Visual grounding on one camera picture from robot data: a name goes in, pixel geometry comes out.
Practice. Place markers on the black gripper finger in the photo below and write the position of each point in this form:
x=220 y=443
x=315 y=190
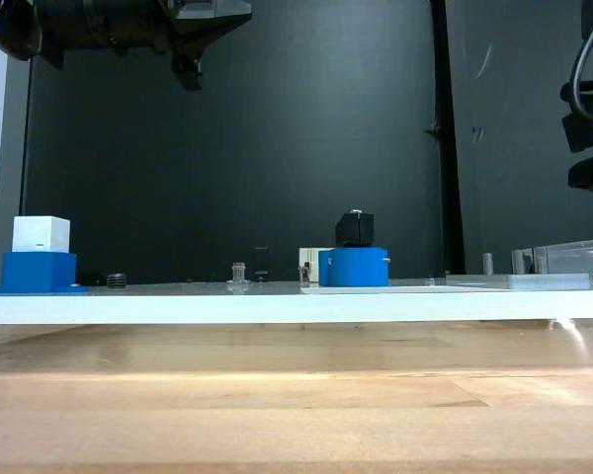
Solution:
x=212 y=20

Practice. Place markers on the white taskboard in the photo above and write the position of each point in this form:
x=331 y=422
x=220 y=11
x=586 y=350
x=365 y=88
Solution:
x=277 y=306

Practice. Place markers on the clear plastic tub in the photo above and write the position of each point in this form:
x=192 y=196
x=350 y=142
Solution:
x=583 y=249

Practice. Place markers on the grey metal block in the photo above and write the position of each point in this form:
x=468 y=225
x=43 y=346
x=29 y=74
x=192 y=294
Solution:
x=548 y=281

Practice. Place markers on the white cube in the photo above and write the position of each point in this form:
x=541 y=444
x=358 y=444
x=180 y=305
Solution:
x=39 y=234

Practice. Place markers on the black rectangular socket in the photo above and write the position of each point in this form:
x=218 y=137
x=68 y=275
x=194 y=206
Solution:
x=261 y=261

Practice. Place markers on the black clamp block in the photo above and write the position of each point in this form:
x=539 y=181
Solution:
x=353 y=229

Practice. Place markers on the black knurled screw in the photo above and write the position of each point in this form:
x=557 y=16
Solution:
x=117 y=280

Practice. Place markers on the small translucent socket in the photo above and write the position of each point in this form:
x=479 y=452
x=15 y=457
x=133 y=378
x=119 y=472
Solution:
x=237 y=276

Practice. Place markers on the beige connector housing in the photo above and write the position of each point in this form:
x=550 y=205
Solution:
x=310 y=261

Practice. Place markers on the blue square holder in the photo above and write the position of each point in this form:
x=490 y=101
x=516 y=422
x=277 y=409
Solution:
x=34 y=274

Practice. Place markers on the blue round holder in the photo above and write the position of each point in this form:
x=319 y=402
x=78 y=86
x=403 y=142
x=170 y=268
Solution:
x=356 y=269

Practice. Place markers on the black aluminium frame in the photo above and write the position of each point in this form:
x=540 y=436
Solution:
x=447 y=148

